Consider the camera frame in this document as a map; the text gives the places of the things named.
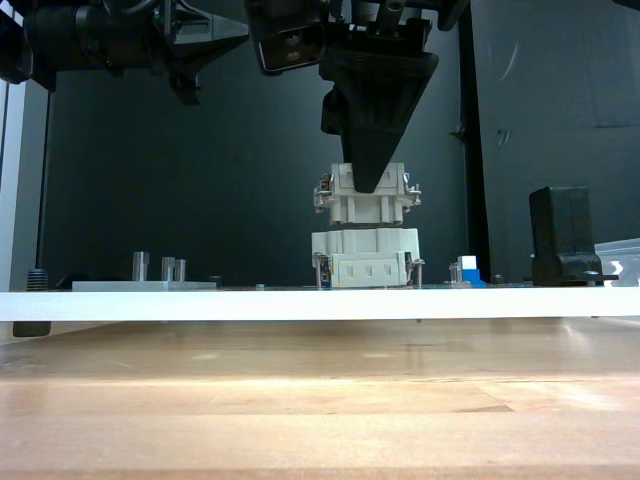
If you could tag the white task board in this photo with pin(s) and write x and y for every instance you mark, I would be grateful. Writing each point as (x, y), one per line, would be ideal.
(320, 305)

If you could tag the clear plastic tub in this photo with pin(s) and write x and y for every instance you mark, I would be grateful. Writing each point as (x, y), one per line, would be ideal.
(625, 255)

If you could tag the small blue white connector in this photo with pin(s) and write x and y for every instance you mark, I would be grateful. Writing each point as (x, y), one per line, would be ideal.
(470, 275)

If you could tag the blue round socket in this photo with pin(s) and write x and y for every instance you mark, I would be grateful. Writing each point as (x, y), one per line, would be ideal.
(326, 272)

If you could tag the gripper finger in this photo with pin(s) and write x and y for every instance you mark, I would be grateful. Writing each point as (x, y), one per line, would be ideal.
(210, 52)
(375, 110)
(225, 30)
(332, 115)

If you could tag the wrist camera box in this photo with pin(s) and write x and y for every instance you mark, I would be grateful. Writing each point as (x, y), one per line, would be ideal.
(292, 50)

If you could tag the beige HAN10E connector insert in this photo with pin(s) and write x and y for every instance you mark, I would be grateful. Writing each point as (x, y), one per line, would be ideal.
(367, 210)

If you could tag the black clamp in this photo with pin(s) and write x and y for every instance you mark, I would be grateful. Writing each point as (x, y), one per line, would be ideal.
(562, 235)

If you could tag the black board foot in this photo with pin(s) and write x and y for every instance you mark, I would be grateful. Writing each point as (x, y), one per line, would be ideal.
(32, 327)

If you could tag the grey metal block with posts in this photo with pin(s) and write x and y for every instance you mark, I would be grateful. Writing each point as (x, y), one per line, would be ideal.
(125, 286)

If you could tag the black metal frame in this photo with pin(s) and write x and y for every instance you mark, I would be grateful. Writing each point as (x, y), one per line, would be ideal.
(44, 175)

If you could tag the black wall post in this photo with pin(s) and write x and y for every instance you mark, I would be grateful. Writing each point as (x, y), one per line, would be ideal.
(475, 175)

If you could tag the beige connector socket housing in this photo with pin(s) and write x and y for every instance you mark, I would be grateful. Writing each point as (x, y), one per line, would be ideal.
(367, 250)

